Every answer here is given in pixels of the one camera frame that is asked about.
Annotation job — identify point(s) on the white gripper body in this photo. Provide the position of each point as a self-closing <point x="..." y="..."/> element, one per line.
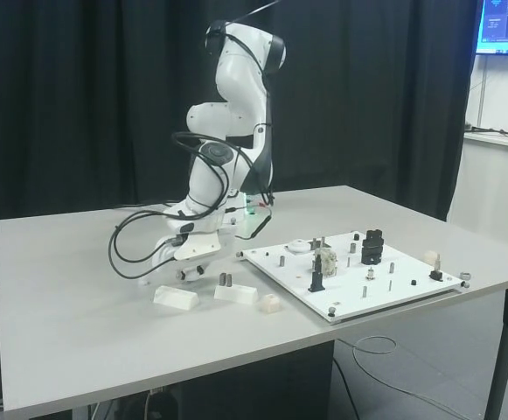
<point x="162" y="258"/>

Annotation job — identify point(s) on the white large gear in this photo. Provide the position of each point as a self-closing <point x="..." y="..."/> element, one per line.
<point x="297" y="247"/>

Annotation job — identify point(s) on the flat white mounting plate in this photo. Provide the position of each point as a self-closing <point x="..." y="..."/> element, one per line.
<point x="199" y="248"/>

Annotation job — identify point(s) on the white peg holder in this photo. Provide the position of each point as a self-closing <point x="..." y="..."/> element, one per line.
<point x="236" y="294"/>
<point x="176" y="298"/>

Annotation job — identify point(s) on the grey metal peg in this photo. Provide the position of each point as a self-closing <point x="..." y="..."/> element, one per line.
<point x="229" y="279"/>
<point x="222" y="280"/>

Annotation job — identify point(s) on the small beige holder block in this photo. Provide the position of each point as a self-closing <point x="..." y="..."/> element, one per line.
<point x="271" y="303"/>
<point x="430" y="256"/>

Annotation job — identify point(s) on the white task board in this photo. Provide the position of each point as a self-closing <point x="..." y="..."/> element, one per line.
<point x="323" y="297"/>

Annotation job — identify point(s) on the clear Ethernet plug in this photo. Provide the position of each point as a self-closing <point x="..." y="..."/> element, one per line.
<point x="329" y="262"/>

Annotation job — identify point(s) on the black curtain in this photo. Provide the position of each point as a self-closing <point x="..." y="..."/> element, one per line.
<point x="83" y="109"/>

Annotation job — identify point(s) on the metal BNC plug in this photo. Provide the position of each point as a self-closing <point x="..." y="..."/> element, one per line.
<point x="371" y="273"/>

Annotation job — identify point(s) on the black D-SUB plug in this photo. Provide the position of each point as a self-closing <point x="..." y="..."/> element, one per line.
<point x="372" y="247"/>

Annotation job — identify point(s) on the metal bolt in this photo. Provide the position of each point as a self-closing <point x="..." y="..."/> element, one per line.
<point x="436" y="264"/>

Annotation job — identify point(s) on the metal hex nut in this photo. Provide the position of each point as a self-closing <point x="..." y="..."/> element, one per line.
<point x="466" y="276"/>

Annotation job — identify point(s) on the white cabinet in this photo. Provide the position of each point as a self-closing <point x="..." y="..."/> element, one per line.
<point x="489" y="188"/>

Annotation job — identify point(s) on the dark grey table leg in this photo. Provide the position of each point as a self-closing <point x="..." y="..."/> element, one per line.
<point x="507" y="350"/>

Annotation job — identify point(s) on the blue screen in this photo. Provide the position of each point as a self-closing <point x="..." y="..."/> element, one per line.
<point x="505" y="26"/>

